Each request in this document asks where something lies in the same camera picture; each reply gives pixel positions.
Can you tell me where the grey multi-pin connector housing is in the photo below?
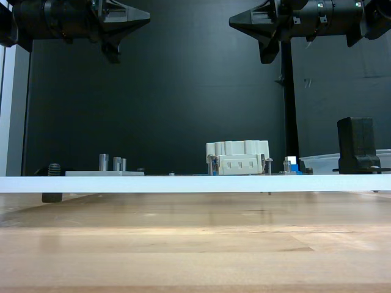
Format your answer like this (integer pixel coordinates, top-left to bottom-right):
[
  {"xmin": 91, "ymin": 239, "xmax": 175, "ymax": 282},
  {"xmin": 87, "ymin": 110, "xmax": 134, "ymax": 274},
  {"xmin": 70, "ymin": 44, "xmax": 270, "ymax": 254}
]
[{"xmin": 205, "ymin": 140, "xmax": 274, "ymax": 176}]

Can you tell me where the clear plastic tub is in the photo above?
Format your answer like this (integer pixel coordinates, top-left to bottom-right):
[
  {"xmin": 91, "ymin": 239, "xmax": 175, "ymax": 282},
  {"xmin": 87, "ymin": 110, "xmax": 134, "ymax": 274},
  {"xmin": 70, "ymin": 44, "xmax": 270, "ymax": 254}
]
[{"xmin": 299, "ymin": 149, "xmax": 391, "ymax": 175}]

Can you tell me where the grey metal plate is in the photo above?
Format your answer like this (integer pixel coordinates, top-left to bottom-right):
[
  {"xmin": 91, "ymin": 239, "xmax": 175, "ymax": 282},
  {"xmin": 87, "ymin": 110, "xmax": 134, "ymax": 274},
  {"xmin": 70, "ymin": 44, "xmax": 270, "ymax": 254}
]
[{"xmin": 65, "ymin": 170, "xmax": 144, "ymax": 177}]

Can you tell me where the white task board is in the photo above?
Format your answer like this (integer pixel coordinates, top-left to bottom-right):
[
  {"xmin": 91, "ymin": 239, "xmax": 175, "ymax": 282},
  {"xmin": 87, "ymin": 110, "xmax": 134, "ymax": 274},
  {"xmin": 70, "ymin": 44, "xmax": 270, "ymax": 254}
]
[{"xmin": 0, "ymin": 170, "xmax": 391, "ymax": 194}]

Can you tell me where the black board foot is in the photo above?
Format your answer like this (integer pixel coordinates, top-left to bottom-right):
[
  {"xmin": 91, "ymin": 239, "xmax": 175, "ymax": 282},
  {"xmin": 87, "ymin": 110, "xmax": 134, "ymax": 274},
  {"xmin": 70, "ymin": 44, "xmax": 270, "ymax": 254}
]
[{"xmin": 42, "ymin": 192, "xmax": 64, "ymax": 204}]

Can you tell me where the small blue socket mount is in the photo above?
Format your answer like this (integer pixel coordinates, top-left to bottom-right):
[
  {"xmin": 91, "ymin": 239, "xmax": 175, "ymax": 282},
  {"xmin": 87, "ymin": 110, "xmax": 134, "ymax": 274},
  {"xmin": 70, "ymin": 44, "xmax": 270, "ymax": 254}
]
[{"xmin": 284, "ymin": 156, "xmax": 300, "ymax": 175}]

